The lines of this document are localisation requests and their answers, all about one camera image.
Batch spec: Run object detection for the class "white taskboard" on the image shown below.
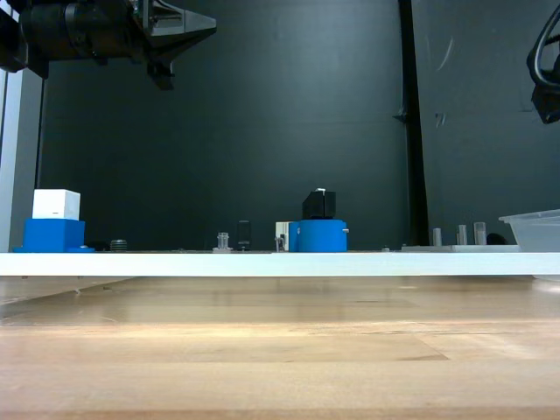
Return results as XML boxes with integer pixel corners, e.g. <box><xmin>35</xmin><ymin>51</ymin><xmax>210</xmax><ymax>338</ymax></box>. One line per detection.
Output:
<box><xmin>0</xmin><ymin>251</ymin><xmax>560</xmax><ymax>278</ymax></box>

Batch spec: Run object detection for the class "white cube block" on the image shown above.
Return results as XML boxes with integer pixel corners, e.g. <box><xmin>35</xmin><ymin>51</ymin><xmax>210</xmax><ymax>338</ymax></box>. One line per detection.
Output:
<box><xmin>32</xmin><ymin>188</ymin><xmax>82</xmax><ymax>221</ymax></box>

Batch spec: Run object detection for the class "white connector housing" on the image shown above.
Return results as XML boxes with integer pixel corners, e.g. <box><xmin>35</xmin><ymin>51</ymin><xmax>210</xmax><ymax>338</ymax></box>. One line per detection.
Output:
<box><xmin>275</xmin><ymin>220</ymin><xmax>301</xmax><ymax>254</ymax></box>

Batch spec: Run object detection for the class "blue square socket base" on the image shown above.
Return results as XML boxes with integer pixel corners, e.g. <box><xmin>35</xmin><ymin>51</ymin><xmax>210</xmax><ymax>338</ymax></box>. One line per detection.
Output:
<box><xmin>11</xmin><ymin>217</ymin><xmax>95</xmax><ymax>255</ymax></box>

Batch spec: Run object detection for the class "black block plug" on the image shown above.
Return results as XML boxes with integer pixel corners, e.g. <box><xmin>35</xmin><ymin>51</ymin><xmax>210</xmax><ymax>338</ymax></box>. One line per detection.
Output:
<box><xmin>300</xmin><ymin>187</ymin><xmax>337</xmax><ymax>221</ymax></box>

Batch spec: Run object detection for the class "blue round socket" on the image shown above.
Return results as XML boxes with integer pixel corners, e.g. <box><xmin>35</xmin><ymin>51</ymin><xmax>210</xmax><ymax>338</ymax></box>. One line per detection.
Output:
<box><xmin>288</xmin><ymin>218</ymin><xmax>350</xmax><ymax>254</ymax></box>

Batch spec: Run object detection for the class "grey metal plate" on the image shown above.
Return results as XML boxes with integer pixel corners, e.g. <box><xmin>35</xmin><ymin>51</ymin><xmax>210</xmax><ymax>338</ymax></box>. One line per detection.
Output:
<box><xmin>401</xmin><ymin>244</ymin><xmax>522</xmax><ymax>254</ymax></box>

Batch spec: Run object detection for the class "clear plastic tub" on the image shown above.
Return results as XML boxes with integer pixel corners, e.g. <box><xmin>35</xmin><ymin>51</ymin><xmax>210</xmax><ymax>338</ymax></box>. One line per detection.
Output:
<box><xmin>498</xmin><ymin>208</ymin><xmax>560</xmax><ymax>282</ymax></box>

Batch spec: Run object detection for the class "grey metal post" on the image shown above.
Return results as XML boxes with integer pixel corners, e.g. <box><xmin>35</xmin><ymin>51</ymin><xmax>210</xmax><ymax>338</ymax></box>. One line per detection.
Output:
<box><xmin>0</xmin><ymin>69</ymin><xmax>24</xmax><ymax>254</ymax></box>

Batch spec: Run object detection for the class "black vertical post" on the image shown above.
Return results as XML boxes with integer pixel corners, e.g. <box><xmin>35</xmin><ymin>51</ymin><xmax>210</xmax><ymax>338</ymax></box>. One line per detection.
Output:
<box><xmin>392</xmin><ymin>0</ymin><xmax>431</xmax><ymax>247</ymax></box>

